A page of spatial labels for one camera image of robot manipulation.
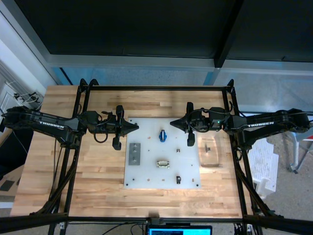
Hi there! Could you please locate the clear plastic tub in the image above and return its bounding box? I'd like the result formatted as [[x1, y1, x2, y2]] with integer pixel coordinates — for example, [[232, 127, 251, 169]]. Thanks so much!
[[198, 136, 224, 169]]

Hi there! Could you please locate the grey metal peg plate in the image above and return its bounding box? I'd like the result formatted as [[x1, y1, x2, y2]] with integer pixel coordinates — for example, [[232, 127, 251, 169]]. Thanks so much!
[[127, 142, 142, 166]]

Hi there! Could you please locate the white foam block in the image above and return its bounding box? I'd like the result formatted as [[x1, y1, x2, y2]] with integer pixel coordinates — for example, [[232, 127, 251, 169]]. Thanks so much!
[[247, 137, 280, 199]]

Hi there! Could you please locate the white task board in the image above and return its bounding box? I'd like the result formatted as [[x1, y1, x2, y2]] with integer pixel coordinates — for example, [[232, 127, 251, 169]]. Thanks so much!
[[124, 117, 202, 189]]

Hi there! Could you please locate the grey metal stand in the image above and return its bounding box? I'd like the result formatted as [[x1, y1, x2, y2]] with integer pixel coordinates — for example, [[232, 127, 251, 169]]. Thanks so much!
[[281, 126, 313, 174]]

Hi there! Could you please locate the brown cardboard box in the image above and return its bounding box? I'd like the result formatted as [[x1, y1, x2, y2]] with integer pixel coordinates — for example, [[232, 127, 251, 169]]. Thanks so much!
[[0, 164, 26, 196]]

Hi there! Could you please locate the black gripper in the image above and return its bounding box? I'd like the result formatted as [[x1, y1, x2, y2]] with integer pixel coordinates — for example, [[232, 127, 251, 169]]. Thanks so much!
[[170, 102, 212, 147], [100, 105, 139, 151]]

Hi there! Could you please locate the black aluminium table frame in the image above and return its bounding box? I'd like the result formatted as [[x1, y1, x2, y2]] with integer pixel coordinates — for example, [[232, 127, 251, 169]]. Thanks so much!
[[0, 78, 313, 235]]

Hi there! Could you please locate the bundle of loose cables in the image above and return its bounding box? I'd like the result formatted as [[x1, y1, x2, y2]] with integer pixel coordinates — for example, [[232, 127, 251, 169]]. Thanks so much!
[[13, 92, 41, 103]]

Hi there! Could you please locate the blue laptop screen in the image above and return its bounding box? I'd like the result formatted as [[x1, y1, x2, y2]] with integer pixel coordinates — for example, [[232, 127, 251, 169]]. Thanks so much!
[[146, 225, 213, 235]]

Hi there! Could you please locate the small black camera box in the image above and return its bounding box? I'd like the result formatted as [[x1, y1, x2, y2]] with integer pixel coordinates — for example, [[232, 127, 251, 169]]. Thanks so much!
[[147, 212, 165, 225]]

